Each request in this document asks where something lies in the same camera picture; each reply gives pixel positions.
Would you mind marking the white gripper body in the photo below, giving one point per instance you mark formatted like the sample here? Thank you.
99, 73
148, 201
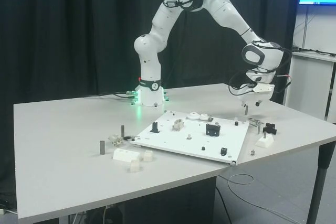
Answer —
253, 96

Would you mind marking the black D-SUB plug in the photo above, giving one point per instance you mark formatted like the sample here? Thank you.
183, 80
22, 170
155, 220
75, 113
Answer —
270, 127

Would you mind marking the white task board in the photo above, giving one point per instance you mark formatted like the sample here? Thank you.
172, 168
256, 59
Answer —
183, 142

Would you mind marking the metal and white plug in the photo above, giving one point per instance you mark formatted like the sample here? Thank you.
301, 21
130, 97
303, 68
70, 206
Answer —
115, 140

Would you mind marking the dark table leg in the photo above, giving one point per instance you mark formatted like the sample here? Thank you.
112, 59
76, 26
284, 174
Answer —
319, 182

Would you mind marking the black USB plug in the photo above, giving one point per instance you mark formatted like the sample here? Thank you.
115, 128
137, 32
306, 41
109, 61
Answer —
128, 138

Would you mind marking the metal BNC plug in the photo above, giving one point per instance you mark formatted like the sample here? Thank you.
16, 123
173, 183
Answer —
252, 152

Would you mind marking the long white peg holder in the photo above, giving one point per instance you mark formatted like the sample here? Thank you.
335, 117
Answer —
123, 154

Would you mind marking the thin metal round peg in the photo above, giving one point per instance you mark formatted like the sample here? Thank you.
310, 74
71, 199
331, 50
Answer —
122, 130

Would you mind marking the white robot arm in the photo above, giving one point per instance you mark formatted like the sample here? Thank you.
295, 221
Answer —
157, 24

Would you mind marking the white peg holder with holes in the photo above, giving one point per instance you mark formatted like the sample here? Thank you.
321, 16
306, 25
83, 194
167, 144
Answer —
265, 142

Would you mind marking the thick metal round peg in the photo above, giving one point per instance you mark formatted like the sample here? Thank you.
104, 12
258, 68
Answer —
102, 147

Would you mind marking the white medium gear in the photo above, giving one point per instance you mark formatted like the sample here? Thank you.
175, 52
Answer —
203, 117

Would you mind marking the dark metal round peg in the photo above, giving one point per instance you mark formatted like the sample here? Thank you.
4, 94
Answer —
246, 110

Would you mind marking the black stepped block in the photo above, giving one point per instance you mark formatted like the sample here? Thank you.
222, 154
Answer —
212, 129

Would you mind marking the black curtain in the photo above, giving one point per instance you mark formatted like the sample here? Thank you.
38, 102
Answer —
65, 37

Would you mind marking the small white holder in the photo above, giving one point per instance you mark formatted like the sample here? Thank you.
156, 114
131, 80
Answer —
134, 166
147, 155

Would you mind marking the white cabinet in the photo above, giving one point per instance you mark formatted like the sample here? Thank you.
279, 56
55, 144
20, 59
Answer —
309, 85

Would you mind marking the white large gear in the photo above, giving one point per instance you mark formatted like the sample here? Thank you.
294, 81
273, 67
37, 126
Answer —
193, 115

